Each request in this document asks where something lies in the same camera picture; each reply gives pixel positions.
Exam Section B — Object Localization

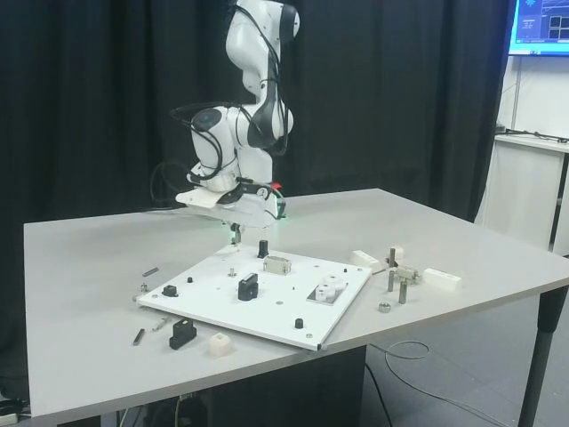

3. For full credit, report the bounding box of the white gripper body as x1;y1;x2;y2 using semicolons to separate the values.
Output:
207;192;286;230

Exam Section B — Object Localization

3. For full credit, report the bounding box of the black D-SUB plug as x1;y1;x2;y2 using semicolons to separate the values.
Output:
236;272;260;302

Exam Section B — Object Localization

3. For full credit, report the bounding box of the white task board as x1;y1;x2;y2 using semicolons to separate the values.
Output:
134;246;373;353

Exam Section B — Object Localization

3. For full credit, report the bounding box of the white gear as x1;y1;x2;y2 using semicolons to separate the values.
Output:
312;273;349;301

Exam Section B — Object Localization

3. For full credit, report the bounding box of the white cube holder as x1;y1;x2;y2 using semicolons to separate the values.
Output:
207;332;235;359

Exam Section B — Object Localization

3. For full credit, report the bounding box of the black stepped plug block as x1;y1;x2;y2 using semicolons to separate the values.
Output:
167;317;200;350

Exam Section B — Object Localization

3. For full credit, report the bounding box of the white long holder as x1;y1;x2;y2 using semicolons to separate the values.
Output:
421;267;462;291
351;249;383;269

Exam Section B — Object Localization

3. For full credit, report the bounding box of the white holder block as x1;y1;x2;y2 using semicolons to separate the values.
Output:
383;245;408;268

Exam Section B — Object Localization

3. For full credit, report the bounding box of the black curtain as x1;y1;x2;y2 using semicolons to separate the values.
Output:
0;0;519;229

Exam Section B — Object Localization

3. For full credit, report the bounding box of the white cabinet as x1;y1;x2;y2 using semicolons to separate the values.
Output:
472;133;569;258

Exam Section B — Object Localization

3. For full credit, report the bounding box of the black table leg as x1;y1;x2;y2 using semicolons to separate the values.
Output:
517;291;559;427

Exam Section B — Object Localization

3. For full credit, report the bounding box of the blue screen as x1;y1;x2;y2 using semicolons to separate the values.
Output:
506;0;569;59

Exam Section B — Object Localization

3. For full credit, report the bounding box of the black looped cable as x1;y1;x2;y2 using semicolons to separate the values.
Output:
149;161;193;211

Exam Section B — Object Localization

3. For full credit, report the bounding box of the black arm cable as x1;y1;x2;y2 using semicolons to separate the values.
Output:
171;0;290;179

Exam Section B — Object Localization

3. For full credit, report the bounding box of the grey floor cable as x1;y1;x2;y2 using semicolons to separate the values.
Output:
383;339;446;402

